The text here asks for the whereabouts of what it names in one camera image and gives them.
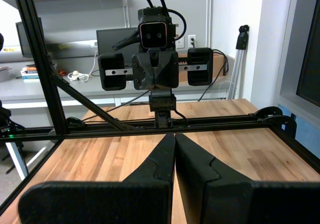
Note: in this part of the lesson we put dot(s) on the black aluminium frame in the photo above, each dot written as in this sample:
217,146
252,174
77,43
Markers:
37,59

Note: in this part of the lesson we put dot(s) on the black equipment green light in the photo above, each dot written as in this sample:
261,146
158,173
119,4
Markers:
7,124

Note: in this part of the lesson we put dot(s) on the white wall outlet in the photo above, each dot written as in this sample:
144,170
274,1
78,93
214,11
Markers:
191,40

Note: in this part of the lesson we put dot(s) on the stack of books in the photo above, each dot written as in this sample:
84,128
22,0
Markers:
30,75

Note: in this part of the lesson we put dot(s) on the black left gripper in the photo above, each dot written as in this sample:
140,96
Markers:
112,79

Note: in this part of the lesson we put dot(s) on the grey desk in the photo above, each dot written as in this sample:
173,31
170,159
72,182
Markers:
15,89

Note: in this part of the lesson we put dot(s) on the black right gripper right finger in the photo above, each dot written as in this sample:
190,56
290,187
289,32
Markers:
250,204

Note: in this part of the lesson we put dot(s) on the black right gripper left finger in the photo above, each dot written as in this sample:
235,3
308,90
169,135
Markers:
100,204

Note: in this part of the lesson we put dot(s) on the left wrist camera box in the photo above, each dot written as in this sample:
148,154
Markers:
153,35

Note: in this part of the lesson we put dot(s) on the silver tripod black head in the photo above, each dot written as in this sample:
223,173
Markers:
243,40

